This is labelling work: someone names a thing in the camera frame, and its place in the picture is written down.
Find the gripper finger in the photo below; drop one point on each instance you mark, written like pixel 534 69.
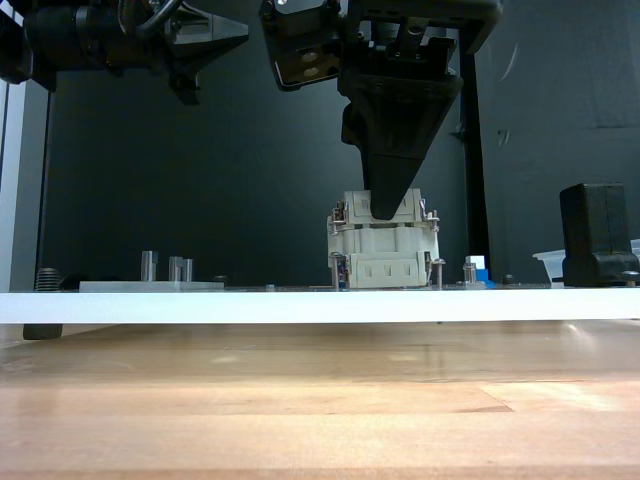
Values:
pixel 195 62
pixel 400 130
pixel 225 30
pixel 352 125

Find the grey HAN10E connector insert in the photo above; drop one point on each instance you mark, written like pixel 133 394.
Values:
pixel 357 207

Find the beige connector base housing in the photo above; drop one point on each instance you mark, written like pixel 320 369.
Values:
pixel 385 270

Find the small white blue connector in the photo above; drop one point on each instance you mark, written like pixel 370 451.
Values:
pixel 475 263

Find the black connector housing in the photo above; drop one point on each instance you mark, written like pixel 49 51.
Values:
pixel 595 225

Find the white task board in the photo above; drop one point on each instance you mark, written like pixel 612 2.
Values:
pixel 320 305

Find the grey metal plate with posts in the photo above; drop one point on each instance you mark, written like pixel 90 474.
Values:
pixel 150 285

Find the ribbed metal screw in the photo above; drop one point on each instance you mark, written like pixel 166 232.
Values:
pixel 47 279

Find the black rubber board foot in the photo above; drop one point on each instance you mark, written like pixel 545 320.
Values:
pixel 42 331

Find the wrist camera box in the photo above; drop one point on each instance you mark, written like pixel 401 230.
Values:
pixel 305 50

